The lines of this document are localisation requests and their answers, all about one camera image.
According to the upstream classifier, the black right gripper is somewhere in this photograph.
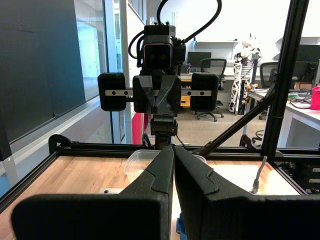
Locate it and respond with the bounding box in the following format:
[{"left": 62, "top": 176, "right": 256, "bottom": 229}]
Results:
[{"left": 97, "top": 72, "right": 220, "bottom": 114}]

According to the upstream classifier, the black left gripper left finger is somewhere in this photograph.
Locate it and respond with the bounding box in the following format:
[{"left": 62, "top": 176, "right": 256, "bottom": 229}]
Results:
[{"left": 11, "top": 145, "right": 175, "bottom": 240}]

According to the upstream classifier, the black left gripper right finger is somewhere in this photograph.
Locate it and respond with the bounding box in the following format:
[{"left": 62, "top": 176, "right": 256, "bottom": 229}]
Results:
[{"left": 174, "top": 145, "right": 320, "bottom": 240}]

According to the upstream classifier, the RJ45 connector plug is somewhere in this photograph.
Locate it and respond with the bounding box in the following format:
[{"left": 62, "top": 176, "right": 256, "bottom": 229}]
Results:
[{"left": 249, "top": 156, "right": 268, "bottom": 195}]

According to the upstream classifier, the white taskboard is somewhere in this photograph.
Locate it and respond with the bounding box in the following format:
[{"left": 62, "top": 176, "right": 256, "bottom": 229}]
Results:
[{"left": 99, "top": 188, "right": 302, "bottom": 221}]

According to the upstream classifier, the yellow cabinet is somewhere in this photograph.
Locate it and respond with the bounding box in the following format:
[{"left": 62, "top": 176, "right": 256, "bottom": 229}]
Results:
[{"left": 180, "top": 93, "right": 192, "bottom": 106}]

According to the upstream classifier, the red panel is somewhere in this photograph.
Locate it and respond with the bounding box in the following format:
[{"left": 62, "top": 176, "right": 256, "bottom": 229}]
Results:
[{"left": 131, "top": 112, "right": 145, "bottom": 146}]

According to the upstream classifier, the black monitor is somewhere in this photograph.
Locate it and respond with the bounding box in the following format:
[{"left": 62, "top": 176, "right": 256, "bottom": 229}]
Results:
[
  {"left": 292, "top": 44, "right": 320, "bottom": 78},
  {"left": 186, "top": 51, "right": 212, "bottom": 68}
]

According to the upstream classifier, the clear plastic tub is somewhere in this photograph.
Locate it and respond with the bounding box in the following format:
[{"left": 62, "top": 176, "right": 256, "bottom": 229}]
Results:
[{"left": 124, "top": 149, "right": 208, "bottom": 183}]

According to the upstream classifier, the black office chair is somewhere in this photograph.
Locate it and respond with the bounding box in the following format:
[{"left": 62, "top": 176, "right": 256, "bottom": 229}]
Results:
[
  {"left": 258, "top": 62, "right": 280, "bottom": 121},
  {"left": 193, "top": 58, "right": 227, "bottom": 123}
]

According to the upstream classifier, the white shelf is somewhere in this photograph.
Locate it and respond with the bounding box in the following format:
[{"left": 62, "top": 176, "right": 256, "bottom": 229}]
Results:
[{"left": 193, "top": 39, "right": 240, "bottom": 76}]

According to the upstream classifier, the white lattice figure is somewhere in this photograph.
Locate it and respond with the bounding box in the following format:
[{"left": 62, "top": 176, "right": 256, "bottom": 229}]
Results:
[{"left": 228, "top": 32, "right": 262, "bottom": 116}]

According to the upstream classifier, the white desk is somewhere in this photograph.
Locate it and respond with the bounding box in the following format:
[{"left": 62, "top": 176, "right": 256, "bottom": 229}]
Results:
[{"left": 246, "top": 88, "right": 320, "bottom": 148}]

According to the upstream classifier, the red container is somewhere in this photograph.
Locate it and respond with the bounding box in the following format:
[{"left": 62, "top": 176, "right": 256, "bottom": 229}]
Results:
[{"left": 309, "top": 84, "right": 320, "bottom": 111}]

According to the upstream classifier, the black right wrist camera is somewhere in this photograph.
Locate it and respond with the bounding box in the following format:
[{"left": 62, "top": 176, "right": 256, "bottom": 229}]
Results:
[{"left": 142, "top": 34, "right": 175, "bottom": 70}]

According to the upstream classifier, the short black cable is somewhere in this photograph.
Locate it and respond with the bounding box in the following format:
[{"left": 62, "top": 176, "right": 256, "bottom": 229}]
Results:
[{"left": 127, "top": 31, "right": 146, "bottom": 68}]

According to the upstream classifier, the blue black connector mount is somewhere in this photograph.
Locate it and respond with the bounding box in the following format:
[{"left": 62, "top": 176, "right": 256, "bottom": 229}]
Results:
[{"left": 175, "top": 212, "right": 187, "bottom": 240}]

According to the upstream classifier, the long black cable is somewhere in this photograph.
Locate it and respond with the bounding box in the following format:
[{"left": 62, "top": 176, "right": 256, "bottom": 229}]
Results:
[{"left": 157, "top": 0, "right": 223, "bottom": 42}]

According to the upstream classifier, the black aluminium frame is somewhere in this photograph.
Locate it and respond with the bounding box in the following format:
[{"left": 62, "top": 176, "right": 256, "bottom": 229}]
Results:
[{"left": 0, "top": 0, "right": 320, "bottom": 213}]

